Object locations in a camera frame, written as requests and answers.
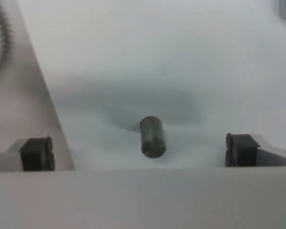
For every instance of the white large gear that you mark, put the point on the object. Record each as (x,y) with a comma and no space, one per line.
(1,35)

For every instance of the white task board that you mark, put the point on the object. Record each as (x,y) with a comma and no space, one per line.
(157,59)

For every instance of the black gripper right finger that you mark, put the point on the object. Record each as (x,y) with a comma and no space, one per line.
(240,152)

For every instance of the metal round peg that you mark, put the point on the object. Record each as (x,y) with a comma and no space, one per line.
(152,138)

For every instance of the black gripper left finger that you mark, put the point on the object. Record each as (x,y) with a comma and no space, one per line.
(37,156)

